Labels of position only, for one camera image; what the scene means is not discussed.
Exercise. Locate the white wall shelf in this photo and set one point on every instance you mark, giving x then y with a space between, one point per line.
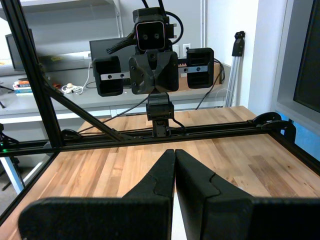
62 5

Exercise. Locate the black aluminium frame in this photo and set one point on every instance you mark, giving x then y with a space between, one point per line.
33 75

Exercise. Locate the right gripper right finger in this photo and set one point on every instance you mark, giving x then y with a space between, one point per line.
225 220

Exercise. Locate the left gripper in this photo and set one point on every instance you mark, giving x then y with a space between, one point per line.
107 86

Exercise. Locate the black computer monitor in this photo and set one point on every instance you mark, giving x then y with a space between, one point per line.
100 50
12 55

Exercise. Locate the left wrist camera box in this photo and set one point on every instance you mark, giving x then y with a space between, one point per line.
150 37

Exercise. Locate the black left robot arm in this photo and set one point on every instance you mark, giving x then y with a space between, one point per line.
160 110

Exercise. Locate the white wall outlet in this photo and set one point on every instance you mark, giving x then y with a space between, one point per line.
186 50

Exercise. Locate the folded aluminium tripod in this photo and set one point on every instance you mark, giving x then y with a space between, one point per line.
237 45

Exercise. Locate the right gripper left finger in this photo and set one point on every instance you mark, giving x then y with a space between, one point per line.
112 220

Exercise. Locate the grey desk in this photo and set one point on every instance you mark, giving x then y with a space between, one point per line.
25 105

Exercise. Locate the small book stack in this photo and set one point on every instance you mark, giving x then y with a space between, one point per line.
22 87

